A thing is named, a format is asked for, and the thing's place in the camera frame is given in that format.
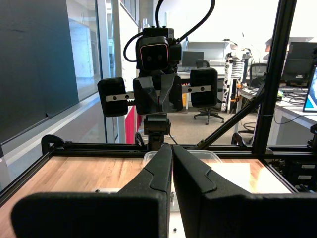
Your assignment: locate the monitor with blue picture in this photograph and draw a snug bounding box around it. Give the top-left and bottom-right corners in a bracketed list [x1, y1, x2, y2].
[303, 65, 317, 113]

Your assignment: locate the black office chair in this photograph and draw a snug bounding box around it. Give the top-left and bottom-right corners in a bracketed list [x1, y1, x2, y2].
[193, 59, 225, 125]

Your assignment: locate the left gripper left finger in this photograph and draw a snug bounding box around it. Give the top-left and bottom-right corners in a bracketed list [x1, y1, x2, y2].
[11, 144, 173, 238]

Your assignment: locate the black cable loop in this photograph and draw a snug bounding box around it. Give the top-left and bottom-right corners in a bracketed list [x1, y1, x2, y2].
[123, 33, 145, 62]

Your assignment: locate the dark computer monitor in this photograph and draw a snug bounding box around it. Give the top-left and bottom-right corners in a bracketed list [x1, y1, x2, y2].
[182, 51, 205, 68]

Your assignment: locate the red panel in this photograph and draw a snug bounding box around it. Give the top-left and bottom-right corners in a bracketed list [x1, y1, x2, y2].
[125, 106, 136, 144]

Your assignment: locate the white office desk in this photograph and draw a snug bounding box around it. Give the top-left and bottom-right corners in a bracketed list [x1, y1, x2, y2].
[268, 95, 317, 147]

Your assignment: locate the black aluminium frame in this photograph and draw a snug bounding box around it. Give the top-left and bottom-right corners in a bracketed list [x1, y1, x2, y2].
[0, 0, 317, 206]

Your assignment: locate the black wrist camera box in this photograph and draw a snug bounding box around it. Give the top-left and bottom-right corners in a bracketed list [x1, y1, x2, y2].
[135, 27, 183, 73]

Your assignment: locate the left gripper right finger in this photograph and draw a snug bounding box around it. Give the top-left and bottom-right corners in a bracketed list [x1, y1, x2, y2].
[172, 145, 317, 238]

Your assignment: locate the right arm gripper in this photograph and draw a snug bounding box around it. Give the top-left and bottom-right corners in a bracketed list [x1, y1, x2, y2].
[97, 68, 219, 118]

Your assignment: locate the long black camera cable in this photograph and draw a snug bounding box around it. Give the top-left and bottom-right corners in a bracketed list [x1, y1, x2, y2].
[155, 0, 216, 43]

